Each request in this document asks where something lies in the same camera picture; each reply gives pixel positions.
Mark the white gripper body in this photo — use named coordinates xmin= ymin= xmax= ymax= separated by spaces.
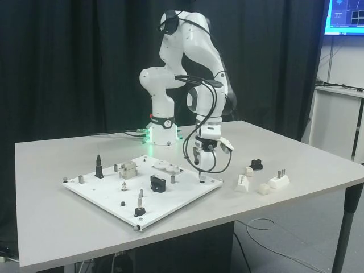
xmin=198 ymin=147 xmax=217 ymax=172

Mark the white wedge holder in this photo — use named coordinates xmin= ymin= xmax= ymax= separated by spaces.
xmin=233 ymin=175 xmax=251 ymax=193

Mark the black Ethernet plug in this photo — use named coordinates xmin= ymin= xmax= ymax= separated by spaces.
xmin=150 ymin=175 xmax=167 ymax=195

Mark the grey D-SUB plug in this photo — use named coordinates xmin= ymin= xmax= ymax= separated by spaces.
xmin=118 ymin=160 xmax=139 ymax=180

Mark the white peg holder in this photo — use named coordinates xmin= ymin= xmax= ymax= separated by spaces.
xmin=268 ymin=176 xmax=291 ymax=189

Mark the white task board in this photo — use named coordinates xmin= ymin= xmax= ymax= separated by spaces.
xmin=61 ymin=154 xmax=224 ymax=231

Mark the tall black waterproof plug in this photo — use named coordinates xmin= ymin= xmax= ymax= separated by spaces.
xmin=93 ymin=153 xmax=105 ymax=180

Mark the white cabinet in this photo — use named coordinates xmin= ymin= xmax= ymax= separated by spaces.
xmin=308 ymin=84 xmax=364 ymax=165

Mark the dark grey table leg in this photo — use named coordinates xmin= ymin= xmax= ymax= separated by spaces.
xmin=331 ymin=181 xmax=364 ymax=273

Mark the black curtain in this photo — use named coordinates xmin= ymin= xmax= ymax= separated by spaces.
xmin=0 ymin=0 xmax=332 ymax=251

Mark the blue screen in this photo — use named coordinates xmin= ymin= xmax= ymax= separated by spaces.
xmin=324 ymin=0 xmax=364 ymax=36

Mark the grey floor cable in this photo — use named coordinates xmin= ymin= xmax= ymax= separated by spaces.
xmin=246 ymin=218 xmax=346 ymax=273

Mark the black base cable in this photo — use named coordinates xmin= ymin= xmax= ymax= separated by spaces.
xmin=96 ymin=129 xmax=150 ymax=140

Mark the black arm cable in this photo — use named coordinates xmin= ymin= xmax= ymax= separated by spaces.
xmin=156 ymin=10 xmax=231 ymax=173

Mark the black floor cable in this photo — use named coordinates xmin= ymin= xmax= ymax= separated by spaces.
xmin=233 ymin=232 xmax=249 ymax=273

